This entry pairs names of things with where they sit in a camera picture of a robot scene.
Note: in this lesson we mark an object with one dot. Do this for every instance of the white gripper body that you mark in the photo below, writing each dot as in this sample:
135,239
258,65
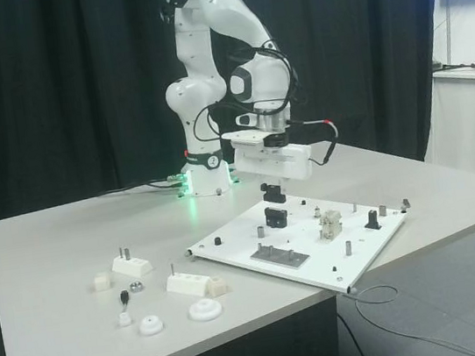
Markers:
273,162

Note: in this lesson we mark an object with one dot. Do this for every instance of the black D-SUB plug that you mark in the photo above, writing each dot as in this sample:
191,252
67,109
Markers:
273,195

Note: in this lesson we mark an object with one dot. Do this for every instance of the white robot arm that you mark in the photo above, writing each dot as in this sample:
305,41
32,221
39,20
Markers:
194,60

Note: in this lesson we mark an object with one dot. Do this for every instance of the thin black rod red tag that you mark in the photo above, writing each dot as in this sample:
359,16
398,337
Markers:
330,151

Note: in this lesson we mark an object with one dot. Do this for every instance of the metal BNC plug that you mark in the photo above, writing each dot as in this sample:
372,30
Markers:
318,211

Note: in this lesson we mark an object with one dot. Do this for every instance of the metal round peg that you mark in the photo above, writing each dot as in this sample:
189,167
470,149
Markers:
348,248
260,231

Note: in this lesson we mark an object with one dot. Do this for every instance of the white task board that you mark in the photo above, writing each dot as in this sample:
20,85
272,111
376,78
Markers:
319,257

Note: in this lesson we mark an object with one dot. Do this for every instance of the metal square peg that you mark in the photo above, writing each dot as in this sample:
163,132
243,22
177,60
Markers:
382,210

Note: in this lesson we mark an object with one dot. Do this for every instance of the white cube plug holder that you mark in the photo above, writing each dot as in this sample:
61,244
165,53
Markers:
218,287
102,281

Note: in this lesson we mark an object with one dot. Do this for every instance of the small grey metal block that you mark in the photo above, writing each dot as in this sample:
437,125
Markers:
405,203

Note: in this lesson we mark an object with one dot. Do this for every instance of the white peg holder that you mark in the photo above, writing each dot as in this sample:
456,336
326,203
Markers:
132,266
186,284

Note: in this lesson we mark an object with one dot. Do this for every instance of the white large gear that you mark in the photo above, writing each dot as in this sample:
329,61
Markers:
204,311

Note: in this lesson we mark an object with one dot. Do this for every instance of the small metal peg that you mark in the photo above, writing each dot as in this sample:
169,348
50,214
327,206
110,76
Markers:
127,254

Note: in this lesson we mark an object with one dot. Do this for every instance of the metal nut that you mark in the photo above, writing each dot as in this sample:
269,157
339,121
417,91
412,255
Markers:
136,285

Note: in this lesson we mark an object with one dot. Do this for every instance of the white cabinet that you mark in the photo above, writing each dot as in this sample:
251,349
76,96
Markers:
469,127

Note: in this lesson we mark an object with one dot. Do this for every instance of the white medium gear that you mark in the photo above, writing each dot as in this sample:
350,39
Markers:
150,325

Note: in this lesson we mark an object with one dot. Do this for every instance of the white small gear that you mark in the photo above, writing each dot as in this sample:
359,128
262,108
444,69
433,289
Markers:
123,320

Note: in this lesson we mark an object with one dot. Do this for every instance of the black curtain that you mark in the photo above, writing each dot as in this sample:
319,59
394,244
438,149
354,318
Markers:
51,80

